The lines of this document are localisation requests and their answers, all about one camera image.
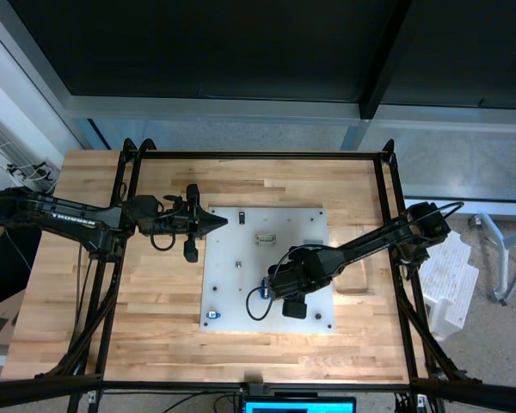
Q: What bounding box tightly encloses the white board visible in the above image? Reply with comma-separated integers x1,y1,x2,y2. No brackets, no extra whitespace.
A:
196,206,337,335

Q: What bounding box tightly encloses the braided black cable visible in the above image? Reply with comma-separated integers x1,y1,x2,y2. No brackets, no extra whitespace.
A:
149,223,176,251

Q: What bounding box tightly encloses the cardboard box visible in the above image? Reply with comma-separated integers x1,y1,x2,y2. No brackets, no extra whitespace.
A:
0,287,27,356

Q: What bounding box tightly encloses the white foam block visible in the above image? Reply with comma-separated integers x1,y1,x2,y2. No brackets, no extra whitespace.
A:
416,231,481,343

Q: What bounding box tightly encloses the black case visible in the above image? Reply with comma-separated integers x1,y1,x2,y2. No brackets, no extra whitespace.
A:
0,223,43,313

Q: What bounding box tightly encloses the black upright beam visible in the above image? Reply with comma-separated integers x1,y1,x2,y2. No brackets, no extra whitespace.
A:
359,0,414,120

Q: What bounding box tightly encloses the grey metal window frame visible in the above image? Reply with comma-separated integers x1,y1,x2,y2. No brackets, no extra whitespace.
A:
0,0,516,150

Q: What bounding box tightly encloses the grey metal rolling stand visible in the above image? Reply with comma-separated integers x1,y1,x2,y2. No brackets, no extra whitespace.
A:
468,210,516,307

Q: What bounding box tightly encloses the clear plastic tub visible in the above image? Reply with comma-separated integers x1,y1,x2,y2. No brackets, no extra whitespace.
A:
334,251,376,298

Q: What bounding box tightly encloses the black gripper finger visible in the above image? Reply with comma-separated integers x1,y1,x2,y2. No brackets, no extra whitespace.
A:
199,208,230,224
199,221,230,238

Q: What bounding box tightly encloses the bundle of cables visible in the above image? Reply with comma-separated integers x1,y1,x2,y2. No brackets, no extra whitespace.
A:
6,159,60,184

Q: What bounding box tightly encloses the black table camera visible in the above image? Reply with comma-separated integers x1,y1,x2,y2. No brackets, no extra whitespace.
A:
239,372,271,395

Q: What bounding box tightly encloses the laptop screen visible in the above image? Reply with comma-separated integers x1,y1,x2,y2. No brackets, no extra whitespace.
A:
240,396,357,413

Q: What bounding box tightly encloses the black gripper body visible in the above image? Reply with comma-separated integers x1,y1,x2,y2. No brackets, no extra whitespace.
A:
171,183,201,264
268,268,308,321

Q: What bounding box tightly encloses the black aluminium frame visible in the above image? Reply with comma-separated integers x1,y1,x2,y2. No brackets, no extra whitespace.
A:
0,137,516,413

